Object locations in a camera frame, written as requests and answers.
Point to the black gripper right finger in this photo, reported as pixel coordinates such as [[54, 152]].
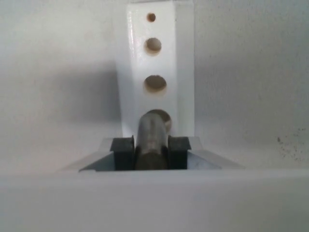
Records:
[[177, 154]]

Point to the metal round peg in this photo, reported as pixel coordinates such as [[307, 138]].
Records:
[[150, 145]]

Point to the white peg holder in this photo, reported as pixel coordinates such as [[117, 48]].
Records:
[[154, 62]]

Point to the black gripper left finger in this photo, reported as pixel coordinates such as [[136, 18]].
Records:
[[122, 154]]

